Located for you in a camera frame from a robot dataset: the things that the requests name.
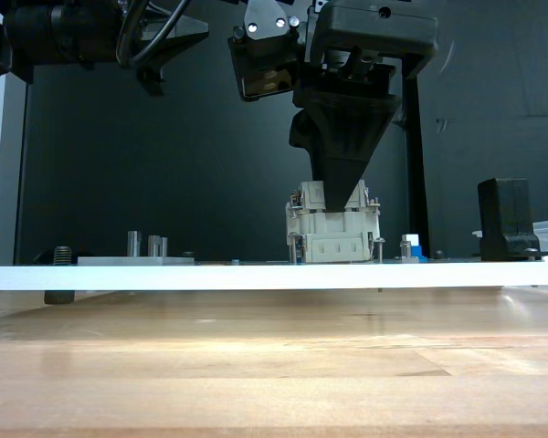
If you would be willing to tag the black plug housing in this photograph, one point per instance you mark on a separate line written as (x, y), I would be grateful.
(504, 219)

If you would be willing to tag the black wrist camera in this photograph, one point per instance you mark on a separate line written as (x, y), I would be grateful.
(265, 77)

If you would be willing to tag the beige connector socket base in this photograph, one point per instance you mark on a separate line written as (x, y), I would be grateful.
(335, 248)

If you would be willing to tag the grey metal plate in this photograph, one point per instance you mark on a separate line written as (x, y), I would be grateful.
(119, 260)

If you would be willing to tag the black threaded bolt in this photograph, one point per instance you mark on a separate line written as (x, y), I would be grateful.
(62, 255)

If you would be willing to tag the white task board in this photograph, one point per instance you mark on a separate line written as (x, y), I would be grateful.
(164, 277)

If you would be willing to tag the black round screw head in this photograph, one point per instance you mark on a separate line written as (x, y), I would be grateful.
(438, 254)

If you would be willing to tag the grey metal peg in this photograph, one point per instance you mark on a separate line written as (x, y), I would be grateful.
(154, 246)
(164, 247)
(133, 244)

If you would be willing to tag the small blue white connector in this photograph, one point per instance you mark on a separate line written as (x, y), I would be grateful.
(418, 253)

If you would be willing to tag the black wall post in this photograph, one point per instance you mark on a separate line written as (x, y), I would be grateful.
(418, 182)

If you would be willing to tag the small metal screw clamp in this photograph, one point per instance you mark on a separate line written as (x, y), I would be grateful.
(404, 253)

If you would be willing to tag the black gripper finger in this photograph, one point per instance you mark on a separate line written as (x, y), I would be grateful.
(192, 25)
(299, 132)
(342, 137)
(173, 50)

